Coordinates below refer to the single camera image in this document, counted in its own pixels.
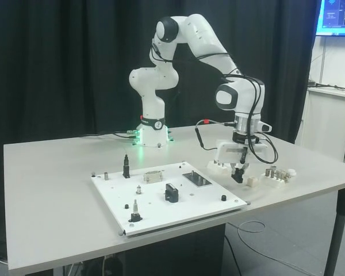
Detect blue screen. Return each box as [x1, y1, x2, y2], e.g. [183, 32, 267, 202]
[315, 0, 345, 37]

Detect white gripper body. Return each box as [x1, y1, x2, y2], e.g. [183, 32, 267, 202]
[213, 139, 269, 170]

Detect metal waterproof plug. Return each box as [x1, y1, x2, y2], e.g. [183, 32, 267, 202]
[128, 198, 143, 223]

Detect black curtains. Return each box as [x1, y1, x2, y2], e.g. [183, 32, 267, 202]
[0, 0, 320, 261]

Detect black box under table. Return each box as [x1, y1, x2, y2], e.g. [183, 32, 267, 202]
[122, 221, 228, 276]

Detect white peg holder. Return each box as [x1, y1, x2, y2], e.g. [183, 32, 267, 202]
[259, 172, 292, 190]
[206, 160, 231, 175]

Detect grey floor cable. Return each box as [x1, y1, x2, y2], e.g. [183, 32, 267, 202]
[236, 220, 345, 276]

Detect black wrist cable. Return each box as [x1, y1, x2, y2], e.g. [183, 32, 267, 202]
[221, 73, 278, 169]

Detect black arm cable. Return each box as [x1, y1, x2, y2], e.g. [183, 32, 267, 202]
[151, 37, 239, 75]

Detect white task board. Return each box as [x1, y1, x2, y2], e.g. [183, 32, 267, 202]
[90, 161, 251, 238]

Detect black base cable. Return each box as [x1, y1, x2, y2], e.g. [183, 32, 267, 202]
[85, 130, 140, 142]

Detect black Ethernet plug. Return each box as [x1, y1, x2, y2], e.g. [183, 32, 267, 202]
[164, 182, 181, 204]

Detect black USB plug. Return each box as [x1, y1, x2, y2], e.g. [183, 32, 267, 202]
[122, 154, 132, 179]

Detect dark table leg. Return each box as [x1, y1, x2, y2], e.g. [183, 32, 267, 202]
[332, 188, 345, 276]

